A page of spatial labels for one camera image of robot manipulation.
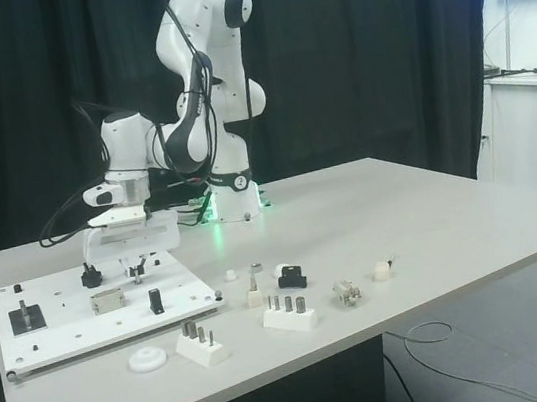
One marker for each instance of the black curtain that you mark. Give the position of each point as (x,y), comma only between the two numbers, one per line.
(26,70)

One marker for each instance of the white cabinet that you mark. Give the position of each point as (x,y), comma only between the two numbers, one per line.
(527,142)

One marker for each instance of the black D-SUB plug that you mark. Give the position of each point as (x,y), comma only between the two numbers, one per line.
(291,277)

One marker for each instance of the white square peg holder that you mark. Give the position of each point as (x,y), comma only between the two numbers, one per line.
(205,354)

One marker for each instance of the white large gear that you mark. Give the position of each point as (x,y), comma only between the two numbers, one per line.
(148,359)

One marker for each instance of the large metal square peg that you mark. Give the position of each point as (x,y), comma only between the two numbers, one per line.
(187,332)

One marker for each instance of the thin metal square peg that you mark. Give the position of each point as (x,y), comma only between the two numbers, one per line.
(211,339)

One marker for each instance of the beige metal connector plug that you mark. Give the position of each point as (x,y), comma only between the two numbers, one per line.
(347,295)

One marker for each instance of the medium metal round peg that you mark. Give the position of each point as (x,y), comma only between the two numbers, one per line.
(288,304)

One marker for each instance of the large metal round peg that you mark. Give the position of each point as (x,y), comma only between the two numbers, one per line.
(300,304)

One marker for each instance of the thin metal round peg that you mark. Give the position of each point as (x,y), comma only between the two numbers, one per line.
(270,304)

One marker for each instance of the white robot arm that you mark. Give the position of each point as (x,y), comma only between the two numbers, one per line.
(230,115)

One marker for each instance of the white task board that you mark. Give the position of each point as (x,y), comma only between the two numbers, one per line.
(63,317)

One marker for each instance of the white round peg holder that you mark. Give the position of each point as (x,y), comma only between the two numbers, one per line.
(292,323)

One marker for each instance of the small metal round peg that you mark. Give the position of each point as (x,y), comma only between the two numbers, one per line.
(277,305)

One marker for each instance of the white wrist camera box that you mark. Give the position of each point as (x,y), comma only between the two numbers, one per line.
(96,195)

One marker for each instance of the medium metal square peg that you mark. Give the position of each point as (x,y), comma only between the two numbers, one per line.
(199,333)

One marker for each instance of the small white bolt holder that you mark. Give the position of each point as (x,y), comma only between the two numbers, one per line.
(255,298)

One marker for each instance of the flat white mounting plate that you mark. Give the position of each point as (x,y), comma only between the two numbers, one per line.
(114,218)

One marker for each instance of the small round metal nut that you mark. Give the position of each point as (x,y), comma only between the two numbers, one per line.
(256,266)

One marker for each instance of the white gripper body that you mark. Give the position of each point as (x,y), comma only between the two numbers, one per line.
(153,241)

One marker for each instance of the metal bolt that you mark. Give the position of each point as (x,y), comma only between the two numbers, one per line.
(252,280)

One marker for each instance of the white cube plug holder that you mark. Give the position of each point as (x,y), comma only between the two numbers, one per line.
(381,271)

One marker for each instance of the white small gear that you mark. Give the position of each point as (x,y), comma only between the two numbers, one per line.
(230,275)

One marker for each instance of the metal BNC plug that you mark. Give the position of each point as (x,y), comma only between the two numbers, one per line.
(136,279)

